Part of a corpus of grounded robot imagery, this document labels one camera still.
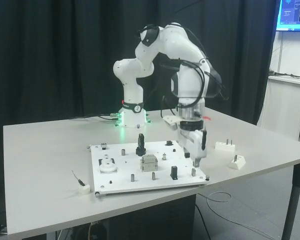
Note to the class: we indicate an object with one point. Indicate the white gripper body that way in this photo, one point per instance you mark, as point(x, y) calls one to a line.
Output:
point(193, 143)

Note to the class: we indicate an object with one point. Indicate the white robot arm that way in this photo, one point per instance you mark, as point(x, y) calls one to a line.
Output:
point(187, 82)

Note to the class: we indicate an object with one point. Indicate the metal square peg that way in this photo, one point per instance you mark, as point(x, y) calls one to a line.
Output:
point(193, 172)
point(153, 176)

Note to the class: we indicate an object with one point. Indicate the thin black rod red tag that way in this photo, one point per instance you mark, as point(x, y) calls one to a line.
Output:
point(203, 141)

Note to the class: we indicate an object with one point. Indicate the metal BNC plug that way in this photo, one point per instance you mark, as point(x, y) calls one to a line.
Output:
point(164, 156)

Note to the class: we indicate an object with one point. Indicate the white peg holder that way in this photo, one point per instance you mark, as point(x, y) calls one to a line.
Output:
point(223, 147)
point(238, 164)

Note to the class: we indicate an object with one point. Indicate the black D-SUB plug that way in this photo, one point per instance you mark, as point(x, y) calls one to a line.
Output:
point(140, 147)

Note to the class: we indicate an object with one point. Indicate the metal round peg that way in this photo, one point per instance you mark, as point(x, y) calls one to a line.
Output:
point(132, 178)
point(123, 151)

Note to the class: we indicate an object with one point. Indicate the white task board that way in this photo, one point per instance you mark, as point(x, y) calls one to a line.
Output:
point(130, 186)

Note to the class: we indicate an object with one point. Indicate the black under-table cabinet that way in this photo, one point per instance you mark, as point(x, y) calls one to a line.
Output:
point(140, 217)

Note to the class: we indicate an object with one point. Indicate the white large gear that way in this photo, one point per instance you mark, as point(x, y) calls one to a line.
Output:
point(107, 168)

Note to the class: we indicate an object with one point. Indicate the white medium gear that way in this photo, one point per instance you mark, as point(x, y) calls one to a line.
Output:
point(106, 159)

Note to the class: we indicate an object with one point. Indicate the round metal waterproof plug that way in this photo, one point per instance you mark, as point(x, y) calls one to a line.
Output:
point(104, 145)

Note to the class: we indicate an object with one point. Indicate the white cabinet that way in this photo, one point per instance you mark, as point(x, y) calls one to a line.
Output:
point(285, 107)

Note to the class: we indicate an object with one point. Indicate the black table leg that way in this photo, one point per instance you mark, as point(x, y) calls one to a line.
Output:
point(293, 195)

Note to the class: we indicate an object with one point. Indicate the small white plug holder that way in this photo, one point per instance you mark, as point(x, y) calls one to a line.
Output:
point(84, 189)

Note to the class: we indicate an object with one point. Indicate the black curtain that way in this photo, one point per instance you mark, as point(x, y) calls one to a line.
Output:
point(52, 62)

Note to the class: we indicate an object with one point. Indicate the blue screen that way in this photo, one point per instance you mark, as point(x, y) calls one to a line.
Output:
point(293, 15)

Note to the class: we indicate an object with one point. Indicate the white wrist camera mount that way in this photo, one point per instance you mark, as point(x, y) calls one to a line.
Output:
point(171, 121)

